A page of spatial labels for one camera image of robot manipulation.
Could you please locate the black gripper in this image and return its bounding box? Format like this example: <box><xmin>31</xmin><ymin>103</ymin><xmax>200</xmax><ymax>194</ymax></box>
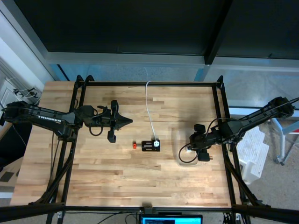
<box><xmin>100</xmin><ymin>99</ymin><xmax>134</xmax><ymax>143</ymax></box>
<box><xmin>188</xmin><ymin>124</ymin><xmax>221</xmax><ymax>162</ymax></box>

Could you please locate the clear plastic tub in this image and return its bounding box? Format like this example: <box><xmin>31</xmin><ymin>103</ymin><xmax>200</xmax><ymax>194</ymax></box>
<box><xmin>171</xmin><ymin>127</ymin><xmax>203</xmax><ymax>168</ymax></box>

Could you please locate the black clamp with red knob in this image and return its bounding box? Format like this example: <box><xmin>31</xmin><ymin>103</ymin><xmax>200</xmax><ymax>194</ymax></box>
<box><xmin>132</xmin><ymin>139</ymin><xmax>161</xmax><ymax>152</ymax></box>

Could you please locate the white foam block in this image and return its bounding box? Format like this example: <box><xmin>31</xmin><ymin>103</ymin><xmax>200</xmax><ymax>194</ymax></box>
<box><xmin>235</xmin><ymin>127</ymin><xmax>269</xmax><ymax>185</ymax></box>

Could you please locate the laptop screen with blue edge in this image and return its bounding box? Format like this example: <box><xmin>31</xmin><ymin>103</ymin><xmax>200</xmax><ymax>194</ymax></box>
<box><xmin>139</xmin><ymin>214</ymin><xmax>203</xmax><ymax>224</ymax></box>

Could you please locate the grey metal stand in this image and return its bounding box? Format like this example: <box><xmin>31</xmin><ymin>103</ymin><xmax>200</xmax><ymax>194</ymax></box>
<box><xmin>268</xmin><ymin>109</ymin><xmax>299</xmax><ymax>166</ymax></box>

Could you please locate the cardboard box with black patch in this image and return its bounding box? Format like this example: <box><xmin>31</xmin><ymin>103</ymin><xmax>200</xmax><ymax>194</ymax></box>
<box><xmin>0</xmin><ymin>156</ymin><xmax>24</xmax><ymax>194</ymax></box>

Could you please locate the black aluminium frame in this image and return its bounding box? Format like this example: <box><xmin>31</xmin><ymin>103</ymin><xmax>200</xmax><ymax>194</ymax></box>
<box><xmin>0</xmin><ymin>74</ymin><xmax>299</xmax><ymax>224</ymax></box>

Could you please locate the tangled cable bundle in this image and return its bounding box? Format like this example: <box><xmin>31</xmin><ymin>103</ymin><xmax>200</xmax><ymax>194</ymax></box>
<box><xmin>13</xmin><ymin>87</ymin><xmax>40</xmax><ymax>99</ymax></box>

